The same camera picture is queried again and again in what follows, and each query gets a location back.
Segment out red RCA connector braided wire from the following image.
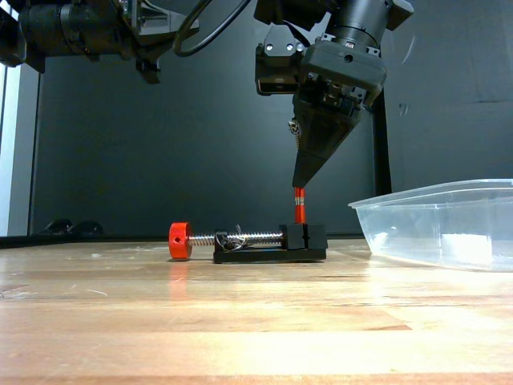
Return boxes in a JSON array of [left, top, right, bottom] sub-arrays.
[[288, 119, 308, 206]]

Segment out black clamp fixture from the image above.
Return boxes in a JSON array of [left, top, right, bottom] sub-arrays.
[[212, 222, 329, 265]]

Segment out silver threaded rod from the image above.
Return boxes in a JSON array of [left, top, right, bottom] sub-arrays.
[[226, 229, 286, 245]]

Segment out clear plastic tub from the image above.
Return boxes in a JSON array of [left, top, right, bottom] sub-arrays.
[[347, 178, 513, 274]]

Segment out red round knob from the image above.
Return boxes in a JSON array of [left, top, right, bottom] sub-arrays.
[[168, 221, 194, 261]]

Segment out white paper slip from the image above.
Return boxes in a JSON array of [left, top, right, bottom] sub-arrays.
[[440, 233, 494, 266]]

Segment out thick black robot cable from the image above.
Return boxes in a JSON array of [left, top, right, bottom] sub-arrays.
[[172, 0, 257, 58]]

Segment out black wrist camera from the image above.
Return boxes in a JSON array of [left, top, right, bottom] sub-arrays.
[[254, 24, 305, 98]]

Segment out thin tangled wires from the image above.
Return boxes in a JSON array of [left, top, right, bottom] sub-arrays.
[[216, 223, 249, 253]]

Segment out black frame corner bracket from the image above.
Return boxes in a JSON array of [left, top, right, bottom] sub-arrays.
[[70, 220, 106, 236], [44, 218, 73, 235]]

